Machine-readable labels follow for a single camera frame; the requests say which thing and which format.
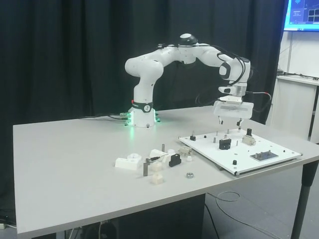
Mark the white slanted peg holder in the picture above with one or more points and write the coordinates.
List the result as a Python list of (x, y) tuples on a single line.
[(155, 152)]

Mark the grey metal plug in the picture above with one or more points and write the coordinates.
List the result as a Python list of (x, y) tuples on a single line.
[(185, 152)]

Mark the white task board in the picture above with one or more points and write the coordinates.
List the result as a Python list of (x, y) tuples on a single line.
[(249, 154)]

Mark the black curtain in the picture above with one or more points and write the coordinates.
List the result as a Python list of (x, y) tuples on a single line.
[(74, 49)]

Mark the white medium gear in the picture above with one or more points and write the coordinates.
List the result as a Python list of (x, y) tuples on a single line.
[(171, 152)]

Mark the white power strip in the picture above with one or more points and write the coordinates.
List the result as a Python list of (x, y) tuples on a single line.
[(2, 226)]

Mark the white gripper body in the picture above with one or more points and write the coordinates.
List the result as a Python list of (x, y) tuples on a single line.
[(234, 109)]

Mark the black Ethernet plug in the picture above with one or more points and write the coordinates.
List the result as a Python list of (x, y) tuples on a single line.
[(152, 158)]

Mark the white large gear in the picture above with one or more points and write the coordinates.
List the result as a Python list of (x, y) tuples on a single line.
[(133, 156)]

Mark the large white holder block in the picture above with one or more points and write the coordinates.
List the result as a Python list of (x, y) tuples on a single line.
[(124, 163)]

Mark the black table leg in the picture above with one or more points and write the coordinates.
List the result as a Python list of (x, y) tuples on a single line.
[(305, 199)]

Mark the blue screen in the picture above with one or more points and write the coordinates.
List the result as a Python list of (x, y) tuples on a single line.
[(302, 15)]

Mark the white small gear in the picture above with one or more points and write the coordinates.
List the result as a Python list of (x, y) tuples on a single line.
[(189, 158)]

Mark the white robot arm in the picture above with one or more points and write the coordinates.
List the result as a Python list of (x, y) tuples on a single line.
[(147, 82)]

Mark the white cabinet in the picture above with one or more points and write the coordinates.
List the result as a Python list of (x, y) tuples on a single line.
[(294, 107)]

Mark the black box under table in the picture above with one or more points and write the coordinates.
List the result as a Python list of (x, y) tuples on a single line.
[(139, 219)]

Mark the black D-SUB plug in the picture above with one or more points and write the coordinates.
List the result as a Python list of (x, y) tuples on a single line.
[(174, 161)]

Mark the metal nut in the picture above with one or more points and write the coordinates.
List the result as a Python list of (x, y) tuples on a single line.
[(189, 175)]

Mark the small white peg holder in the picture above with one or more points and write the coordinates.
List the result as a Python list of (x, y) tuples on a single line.
[(157, 166), (157, 178)]

